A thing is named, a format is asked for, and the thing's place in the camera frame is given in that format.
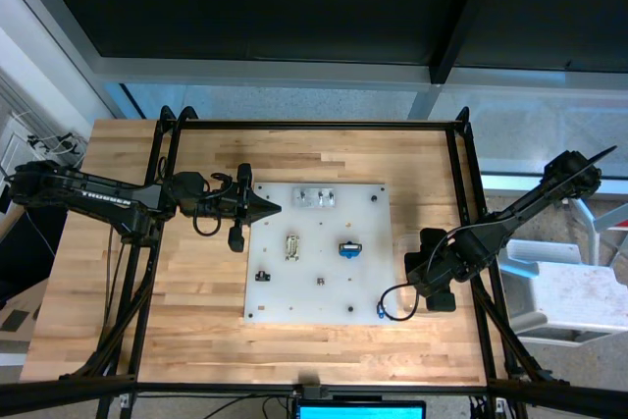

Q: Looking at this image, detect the white cable bundle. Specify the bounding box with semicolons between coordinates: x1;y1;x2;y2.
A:
26;130;87;155

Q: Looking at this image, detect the black window post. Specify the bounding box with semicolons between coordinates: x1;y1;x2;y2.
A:
429;0;492;85

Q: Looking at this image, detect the aluminium bar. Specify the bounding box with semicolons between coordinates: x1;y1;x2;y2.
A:
292;186;339;208

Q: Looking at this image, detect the black table level camera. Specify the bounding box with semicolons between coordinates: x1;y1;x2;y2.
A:
297;373;326;399

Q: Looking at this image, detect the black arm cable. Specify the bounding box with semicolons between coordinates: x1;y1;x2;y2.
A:
193;171;232;237
377;283;421;323

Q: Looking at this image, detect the white board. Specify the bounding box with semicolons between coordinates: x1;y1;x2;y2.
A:
243;182;393;326

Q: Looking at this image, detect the white plastic chair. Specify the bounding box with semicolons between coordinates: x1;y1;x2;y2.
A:
563;192;628;243
497;236;628;347

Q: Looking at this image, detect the grey window frame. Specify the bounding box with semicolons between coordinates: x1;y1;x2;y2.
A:
0;0;628;121

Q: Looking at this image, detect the blue clamp block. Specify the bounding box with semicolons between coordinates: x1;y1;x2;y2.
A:
337;240;364;262

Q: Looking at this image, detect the blue lit screen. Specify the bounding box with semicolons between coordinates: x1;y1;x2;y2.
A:
292;398;427;419

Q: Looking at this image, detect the black frame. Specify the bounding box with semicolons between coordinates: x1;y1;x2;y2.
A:
0;104;628;419

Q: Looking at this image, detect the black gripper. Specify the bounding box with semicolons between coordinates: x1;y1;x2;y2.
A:
223;162;283;254
404;228;472;313

